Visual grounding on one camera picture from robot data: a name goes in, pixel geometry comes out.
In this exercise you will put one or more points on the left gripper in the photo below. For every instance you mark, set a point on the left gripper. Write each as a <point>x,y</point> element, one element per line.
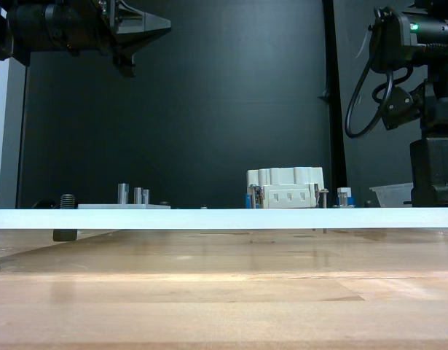
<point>127,33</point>

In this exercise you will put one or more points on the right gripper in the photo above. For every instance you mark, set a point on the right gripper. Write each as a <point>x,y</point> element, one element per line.
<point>435,164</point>

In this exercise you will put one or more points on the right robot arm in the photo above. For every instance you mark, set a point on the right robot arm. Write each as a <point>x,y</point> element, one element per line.
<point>433,25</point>

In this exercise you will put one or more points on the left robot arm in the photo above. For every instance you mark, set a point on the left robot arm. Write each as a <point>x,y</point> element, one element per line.
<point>34,25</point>

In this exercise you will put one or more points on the clear plastic container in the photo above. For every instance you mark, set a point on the clear plastic container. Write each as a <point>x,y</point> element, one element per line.
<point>391,193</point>

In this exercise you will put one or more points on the beige many-pin connector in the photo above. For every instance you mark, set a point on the beige many-pin connector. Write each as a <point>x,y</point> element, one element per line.
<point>285,189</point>

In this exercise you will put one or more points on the blue socket block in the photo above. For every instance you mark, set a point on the blue socket block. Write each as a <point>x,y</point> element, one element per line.
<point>248,201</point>
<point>345,198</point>

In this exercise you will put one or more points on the steel peg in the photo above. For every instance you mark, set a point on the steel peg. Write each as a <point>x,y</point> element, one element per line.
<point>146,197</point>
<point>138,197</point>
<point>123,195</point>

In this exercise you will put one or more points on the threaded stud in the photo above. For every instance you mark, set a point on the threaded stud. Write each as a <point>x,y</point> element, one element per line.
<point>67,201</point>

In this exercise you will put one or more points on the white task board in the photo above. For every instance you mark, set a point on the white task board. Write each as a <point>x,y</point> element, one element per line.
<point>209,218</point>

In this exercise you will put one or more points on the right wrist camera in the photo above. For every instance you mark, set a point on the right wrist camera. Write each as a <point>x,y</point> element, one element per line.
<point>400,105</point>

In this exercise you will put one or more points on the black frame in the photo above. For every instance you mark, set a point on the black frame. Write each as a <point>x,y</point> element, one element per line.
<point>333,91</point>

